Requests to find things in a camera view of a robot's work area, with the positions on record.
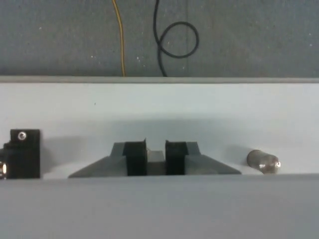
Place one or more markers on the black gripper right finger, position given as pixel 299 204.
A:
pixel 175 159

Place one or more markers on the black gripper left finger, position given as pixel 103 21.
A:
pixel 135 159

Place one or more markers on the metal square peg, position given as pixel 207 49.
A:
pixel 156 163

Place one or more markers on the metal round peg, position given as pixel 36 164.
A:
pixel 264 161

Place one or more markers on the white task board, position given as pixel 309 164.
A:
pixel 159 107

